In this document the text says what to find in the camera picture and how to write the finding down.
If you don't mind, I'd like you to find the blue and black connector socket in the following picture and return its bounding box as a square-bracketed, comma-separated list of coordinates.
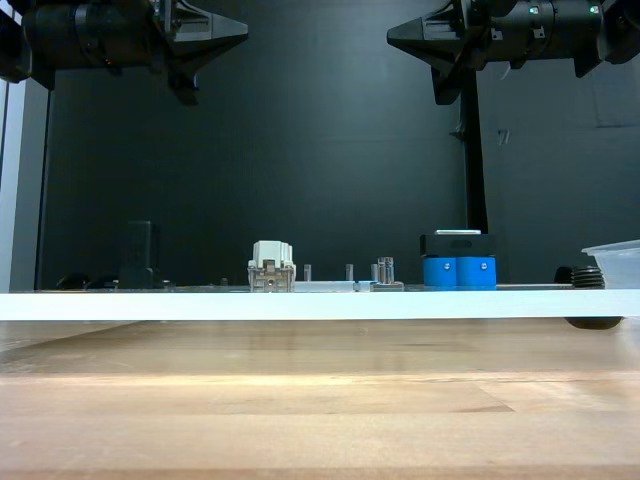
[418, 229, 499, 291]

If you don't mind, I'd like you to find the black knob screw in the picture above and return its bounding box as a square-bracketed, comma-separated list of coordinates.
[553, 266, 606, 290]

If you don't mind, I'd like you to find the beige rectangular connector housing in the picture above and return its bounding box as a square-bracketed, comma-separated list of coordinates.
[247, 239, 296, 294]

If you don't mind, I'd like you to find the small silver metal socket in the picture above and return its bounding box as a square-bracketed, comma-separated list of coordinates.
[369, 255, 405, 293]

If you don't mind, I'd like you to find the clear plastic tub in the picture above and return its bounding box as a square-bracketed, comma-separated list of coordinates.
[581, 239, 640, 290]

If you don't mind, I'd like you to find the grey metal partition frame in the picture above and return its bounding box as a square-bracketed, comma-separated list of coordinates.
[0, 79, 52, 292]

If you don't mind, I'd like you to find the black vertical post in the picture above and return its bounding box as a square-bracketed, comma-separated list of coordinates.
[452, 59, 490, 232]

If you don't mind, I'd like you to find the white taskboard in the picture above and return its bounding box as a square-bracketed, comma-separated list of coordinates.
[0, 284, 640, 322]

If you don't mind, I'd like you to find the black rubber board foot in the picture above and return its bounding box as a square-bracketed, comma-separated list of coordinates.
[565, 317, 624, 331]

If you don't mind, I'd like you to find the aluminium block with pins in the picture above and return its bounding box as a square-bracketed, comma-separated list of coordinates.
[293, 263, 381, 294]

